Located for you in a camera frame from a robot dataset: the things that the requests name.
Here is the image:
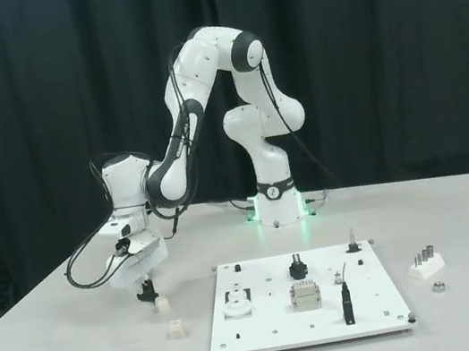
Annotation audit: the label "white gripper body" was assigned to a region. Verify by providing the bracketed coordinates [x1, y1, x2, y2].
[102, 236, 175, 295]

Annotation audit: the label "black D-SUB plug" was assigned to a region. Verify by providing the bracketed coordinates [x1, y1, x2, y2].
[133, 278, 159, 306]

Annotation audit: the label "metal D-SUB socket block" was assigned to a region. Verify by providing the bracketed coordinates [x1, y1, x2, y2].
[286, 279, 324, 314]

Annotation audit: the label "white medium gear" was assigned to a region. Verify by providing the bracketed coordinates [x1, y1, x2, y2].
[226, 289, 250, 305]

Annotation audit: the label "white large gear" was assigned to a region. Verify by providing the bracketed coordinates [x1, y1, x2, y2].
[222, 298, 256, 321]

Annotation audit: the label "black waterproof plug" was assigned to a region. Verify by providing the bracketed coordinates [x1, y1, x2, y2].
[285, 252, 311, 281]

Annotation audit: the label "white task board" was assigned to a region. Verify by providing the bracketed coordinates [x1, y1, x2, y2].
[192, 230, 421, 351]

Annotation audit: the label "black curtain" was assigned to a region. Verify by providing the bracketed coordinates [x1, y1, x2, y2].
[0, 0, 469, 319]

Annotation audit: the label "metal BNC plug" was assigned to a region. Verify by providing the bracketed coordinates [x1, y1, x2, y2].
[331, 261, 352, 285]

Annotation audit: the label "black USB plug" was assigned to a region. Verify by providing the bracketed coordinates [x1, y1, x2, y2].
[337, 282, 359, 327]

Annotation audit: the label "white peg holder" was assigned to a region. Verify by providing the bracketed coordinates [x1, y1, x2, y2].
[405, 254, 449, 287]

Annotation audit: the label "small white wrist camera box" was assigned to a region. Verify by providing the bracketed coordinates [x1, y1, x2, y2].
[104, 218, 133, 243]

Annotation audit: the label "black cable loop at wrist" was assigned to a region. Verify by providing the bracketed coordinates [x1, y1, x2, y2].
[58, 232, 128, 294]

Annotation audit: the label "black cable behind robot foot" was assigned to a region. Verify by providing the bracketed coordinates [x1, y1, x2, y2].
[202, 193, 260, 219]

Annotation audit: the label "black cables along forearm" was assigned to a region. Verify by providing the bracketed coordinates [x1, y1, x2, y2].
[152, 37, 212, 154]

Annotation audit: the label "grey connector with cable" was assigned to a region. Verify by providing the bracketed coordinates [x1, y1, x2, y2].
[303, 187, 330, 210]

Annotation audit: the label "black cable from shoulder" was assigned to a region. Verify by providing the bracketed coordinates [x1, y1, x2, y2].
[255, 32, 339, 200]

